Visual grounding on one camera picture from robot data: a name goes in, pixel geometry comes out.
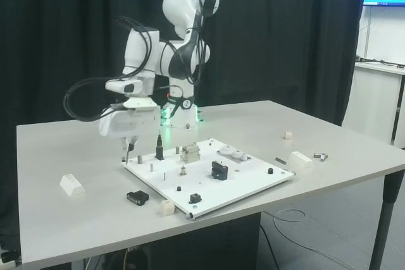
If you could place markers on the white task board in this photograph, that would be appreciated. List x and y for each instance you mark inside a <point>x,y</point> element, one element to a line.
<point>240,184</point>

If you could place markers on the white large gear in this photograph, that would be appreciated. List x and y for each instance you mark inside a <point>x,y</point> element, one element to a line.
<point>226,150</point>

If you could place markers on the black table leg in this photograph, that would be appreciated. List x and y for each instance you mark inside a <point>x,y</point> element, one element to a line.
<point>389,219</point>

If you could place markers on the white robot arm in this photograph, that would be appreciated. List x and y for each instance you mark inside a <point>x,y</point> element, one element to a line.
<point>183,14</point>

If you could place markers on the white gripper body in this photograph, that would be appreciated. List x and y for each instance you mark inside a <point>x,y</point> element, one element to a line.
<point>126,123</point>

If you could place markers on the metal USB plug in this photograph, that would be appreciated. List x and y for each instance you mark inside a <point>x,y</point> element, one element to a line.
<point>321,156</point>

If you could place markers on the black curtain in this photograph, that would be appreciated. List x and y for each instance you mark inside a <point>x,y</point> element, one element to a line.
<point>47,29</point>

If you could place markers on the dark metal round peg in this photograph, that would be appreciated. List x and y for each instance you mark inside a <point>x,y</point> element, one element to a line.
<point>281,160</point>

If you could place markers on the white medium gear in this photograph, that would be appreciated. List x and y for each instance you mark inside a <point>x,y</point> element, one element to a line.
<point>239,155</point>

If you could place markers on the black D-SUB plug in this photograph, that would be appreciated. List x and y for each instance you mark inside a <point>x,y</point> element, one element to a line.
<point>137,198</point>

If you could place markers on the beige waterproof plug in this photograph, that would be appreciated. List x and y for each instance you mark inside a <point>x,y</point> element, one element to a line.
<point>189,153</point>

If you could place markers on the black Ethernet plug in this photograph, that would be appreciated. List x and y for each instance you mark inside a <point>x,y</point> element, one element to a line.
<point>159,153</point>

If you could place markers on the long white peg holder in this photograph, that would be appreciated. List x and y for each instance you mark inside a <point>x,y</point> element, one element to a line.
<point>301,159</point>
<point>72,185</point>

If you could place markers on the small white plug holder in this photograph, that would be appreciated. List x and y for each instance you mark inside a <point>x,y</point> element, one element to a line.
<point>168,208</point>
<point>288,135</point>

